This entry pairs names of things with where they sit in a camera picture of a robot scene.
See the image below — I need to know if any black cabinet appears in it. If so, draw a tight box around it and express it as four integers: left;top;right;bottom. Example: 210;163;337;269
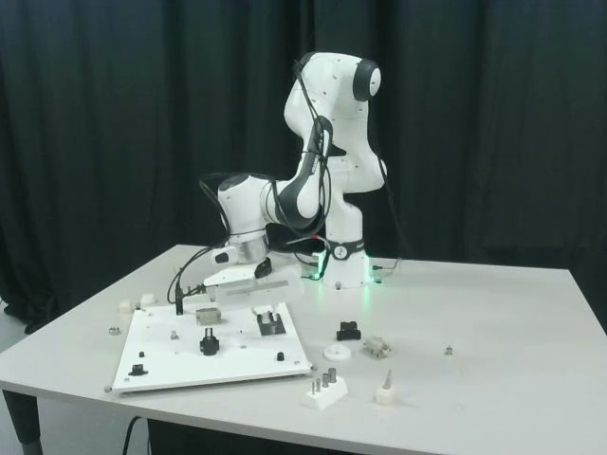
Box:
146;415;333;455

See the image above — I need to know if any thin black rod red tag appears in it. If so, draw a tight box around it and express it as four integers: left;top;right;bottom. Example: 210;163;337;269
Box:
310;231;332;281

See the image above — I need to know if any white task board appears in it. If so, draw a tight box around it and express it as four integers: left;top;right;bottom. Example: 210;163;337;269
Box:
106;294;318;394

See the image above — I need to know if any flat white mounting plate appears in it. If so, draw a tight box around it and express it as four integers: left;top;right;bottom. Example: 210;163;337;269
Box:
203;265;262;288

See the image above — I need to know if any black table leg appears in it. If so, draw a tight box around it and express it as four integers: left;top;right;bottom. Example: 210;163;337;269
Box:
0;389;39;455

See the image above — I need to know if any beige waterproof plug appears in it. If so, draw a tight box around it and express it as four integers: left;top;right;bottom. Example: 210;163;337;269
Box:
362;335;394;359

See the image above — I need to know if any black floor cable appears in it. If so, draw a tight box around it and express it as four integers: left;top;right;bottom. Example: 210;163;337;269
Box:
123;415;149;455

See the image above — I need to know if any black curtain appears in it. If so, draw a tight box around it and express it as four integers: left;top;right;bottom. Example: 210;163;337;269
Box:
0;0;607;336

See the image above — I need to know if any black base cable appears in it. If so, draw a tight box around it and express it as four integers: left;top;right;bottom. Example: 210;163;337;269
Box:
371;257;404;275
291;248;322;269

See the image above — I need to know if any white round peg holder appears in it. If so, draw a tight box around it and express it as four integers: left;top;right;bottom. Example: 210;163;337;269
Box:
301;378;350;410

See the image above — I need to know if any silver flange ring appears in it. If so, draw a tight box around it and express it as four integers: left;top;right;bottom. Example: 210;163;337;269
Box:
231;235;267;263

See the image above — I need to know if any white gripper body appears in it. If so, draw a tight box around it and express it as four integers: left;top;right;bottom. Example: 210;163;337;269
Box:
207;270;306;313

